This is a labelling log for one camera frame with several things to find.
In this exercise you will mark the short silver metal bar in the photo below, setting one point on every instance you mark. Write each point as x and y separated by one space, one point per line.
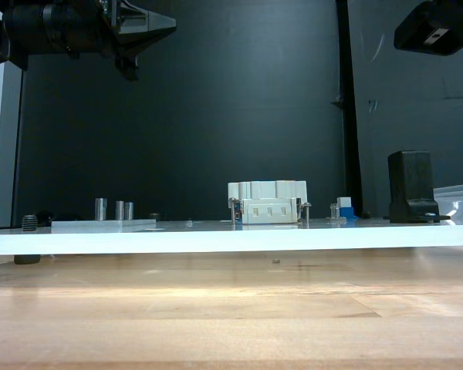
129 212

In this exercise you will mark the white taskboard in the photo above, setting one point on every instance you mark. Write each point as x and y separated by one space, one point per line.
231 239

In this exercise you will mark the white connector housing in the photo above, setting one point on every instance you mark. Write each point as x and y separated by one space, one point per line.
266 189

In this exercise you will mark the black threaded set screw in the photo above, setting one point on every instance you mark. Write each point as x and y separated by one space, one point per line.
29 223

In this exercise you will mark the black aluminium frame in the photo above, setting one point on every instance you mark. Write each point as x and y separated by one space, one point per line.
351 135

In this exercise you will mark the white square connector cap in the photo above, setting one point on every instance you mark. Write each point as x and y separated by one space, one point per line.
344 202

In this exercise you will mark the clear plastic tub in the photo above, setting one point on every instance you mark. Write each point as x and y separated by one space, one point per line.
459 204

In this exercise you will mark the black rubber board foot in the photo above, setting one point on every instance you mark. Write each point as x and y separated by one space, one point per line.
27 260

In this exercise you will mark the slim silver metal bar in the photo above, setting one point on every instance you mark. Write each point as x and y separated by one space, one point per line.
119 211

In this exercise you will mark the white three-slot connector socket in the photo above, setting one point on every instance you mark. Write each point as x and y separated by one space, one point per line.
269 212

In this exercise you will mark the thick silver metal bar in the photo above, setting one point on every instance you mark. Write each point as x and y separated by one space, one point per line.
101 210

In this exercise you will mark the clear standoff post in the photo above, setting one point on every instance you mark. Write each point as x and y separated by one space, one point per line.
334 211

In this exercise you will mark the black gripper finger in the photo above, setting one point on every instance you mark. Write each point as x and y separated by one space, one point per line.
133 49
158 18

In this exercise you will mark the black rounded knob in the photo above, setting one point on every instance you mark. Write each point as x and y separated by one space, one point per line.
43 217

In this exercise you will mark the tall black holder block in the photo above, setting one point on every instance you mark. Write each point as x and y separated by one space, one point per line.
409 185

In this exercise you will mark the silver pan-head screw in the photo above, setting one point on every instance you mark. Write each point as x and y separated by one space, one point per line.
306 211
234 208

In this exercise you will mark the blue connector block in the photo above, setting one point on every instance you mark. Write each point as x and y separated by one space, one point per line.
348 214

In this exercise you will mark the small silver screw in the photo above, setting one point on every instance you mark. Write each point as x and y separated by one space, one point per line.
430 214

